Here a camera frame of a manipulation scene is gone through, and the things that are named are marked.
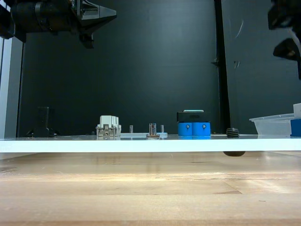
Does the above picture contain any aluminium bar with plugs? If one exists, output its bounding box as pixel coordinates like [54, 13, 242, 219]
[120, 124, 168, 138]

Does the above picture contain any blue and black connector housing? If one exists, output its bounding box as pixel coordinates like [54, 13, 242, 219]
[176, 109, 212, 137]

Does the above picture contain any small metal connector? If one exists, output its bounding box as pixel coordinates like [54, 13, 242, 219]
[146, 122, 161, 140]

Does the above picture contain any black aluminium frame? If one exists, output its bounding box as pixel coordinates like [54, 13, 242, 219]
[213, 0, 231, 135]

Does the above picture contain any beige multi-pin connector housing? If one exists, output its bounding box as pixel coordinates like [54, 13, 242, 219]
[95, 114, 122, 140]

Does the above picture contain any black board foot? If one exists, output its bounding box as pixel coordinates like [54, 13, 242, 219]
[222, 150, 246, 157]

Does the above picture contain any small black clamp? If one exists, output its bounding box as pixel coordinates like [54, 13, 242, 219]
[25, 106, 58, 137]

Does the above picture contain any clear plastic tub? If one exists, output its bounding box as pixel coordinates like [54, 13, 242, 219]
[248, 113, 296, 138]

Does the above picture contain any blue white rj45 socket mount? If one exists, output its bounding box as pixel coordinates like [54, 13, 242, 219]
[290, 103, 301, 137]

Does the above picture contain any white plastic board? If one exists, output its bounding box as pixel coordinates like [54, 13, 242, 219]
[0, 134, 301, 153]

